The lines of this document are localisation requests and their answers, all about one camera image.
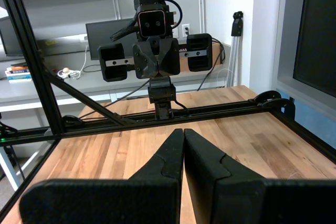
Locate grey desk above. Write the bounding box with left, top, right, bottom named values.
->
left=0, top=50, right=232, bottom=113

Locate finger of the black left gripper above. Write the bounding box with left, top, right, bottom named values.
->
left=132, top=42, right=159, bottom=79
left=157, top=37, right=181, bottom=77

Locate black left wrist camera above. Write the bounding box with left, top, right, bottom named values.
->
left=133, top=0, right=174, bottom=43

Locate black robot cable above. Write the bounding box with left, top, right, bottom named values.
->
left=162, top=0, right=184, bottom=29

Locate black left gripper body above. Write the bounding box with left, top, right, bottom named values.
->
left=98, top=33, right=213, bottom=82

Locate black braided cable sleeve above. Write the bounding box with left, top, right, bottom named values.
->
left=110, top=21, right=139, bottom=43

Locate black corner bracket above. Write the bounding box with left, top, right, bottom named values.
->
left=248, top=90, right=283, bottom=105
left=262, top=98, right=297, bottom=119
left=62, top=115, right=85, bottom=127

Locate black diagonal frame brace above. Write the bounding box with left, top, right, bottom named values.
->
left=43, top=70, right=137, bottom=130

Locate black computer monitor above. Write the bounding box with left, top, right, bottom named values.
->
left=85, top=18, right=140, bottom=61
left=0, top=15, right=23, bottom=57

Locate black frame rail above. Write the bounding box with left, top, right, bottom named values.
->
left=270, top=110, right=336, bottom=163
left=0, top=137, right=60, bottom=218
left=0, top=100, right=275, bottom=146

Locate stack of books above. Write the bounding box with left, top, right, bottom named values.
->
left=4, top=66, right=33, bottom=83

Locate black frame post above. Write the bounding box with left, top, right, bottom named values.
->
left=0, top=0, right=66, bottom=137

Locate silver tripod black head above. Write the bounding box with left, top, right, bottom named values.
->
left=226, top=10, right=244, bottom=88

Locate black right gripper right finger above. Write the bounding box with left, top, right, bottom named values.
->
left=184, top=129, right=336, bottom=224

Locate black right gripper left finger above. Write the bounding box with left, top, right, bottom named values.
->
left=19, top=129, right=184, bottom=224

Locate white coiled cable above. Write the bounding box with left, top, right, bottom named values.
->
left=57, top=45, right=89, bottom=80

